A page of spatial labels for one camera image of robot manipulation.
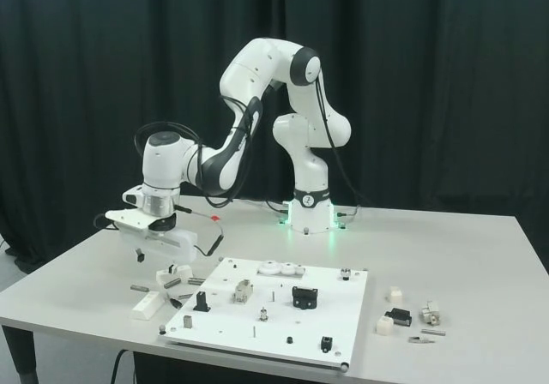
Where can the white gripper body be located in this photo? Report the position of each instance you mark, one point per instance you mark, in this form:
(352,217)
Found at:
(180,242)

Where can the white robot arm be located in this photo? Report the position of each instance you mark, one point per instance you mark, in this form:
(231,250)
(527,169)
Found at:
(309,161)

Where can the white peg holder block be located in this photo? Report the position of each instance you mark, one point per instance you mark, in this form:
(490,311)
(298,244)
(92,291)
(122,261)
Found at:
(182,271)

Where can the long white peg holder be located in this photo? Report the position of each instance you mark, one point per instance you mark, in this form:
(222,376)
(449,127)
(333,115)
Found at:
(146,309)

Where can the thick metal square peg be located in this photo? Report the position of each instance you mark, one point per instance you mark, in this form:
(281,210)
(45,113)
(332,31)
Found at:
(187,322)

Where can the metal round peg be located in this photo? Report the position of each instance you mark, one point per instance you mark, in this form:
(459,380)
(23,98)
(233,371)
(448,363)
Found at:
(433,332)

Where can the small black plug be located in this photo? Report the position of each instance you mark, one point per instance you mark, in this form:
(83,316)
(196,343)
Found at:
(174,303)

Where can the flat white mounting plate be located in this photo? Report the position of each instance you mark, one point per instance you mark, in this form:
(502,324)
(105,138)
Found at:
(128,217)

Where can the metal bolt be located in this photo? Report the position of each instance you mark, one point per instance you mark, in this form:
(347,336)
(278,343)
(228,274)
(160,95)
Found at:
(261,314)

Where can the white small gear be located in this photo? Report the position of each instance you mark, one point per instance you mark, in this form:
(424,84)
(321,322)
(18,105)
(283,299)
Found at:
(299,268)

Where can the white task board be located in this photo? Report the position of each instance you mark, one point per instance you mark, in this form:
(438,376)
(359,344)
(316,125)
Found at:
(300,324)

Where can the black table leg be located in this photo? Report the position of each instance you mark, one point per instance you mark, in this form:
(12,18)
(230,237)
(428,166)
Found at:
(19,354)

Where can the metal BNC plug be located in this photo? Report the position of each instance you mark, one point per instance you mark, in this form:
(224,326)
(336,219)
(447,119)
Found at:
(344,274)

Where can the black curtain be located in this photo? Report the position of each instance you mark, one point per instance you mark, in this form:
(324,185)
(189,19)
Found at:
(86,58)

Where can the small white holder block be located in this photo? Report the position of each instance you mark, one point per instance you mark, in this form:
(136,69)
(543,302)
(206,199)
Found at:
(395,294)
(384,327)

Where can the black D-SUB plug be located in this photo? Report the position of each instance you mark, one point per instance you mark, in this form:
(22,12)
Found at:
(398,316)

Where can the small metal plug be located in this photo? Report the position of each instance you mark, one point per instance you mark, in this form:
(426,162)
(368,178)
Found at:
(418,339)

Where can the white and metal plug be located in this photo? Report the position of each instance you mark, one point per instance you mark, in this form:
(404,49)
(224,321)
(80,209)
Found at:
(430,311)

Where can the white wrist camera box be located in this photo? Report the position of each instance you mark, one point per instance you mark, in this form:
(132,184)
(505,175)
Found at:
(130,197)

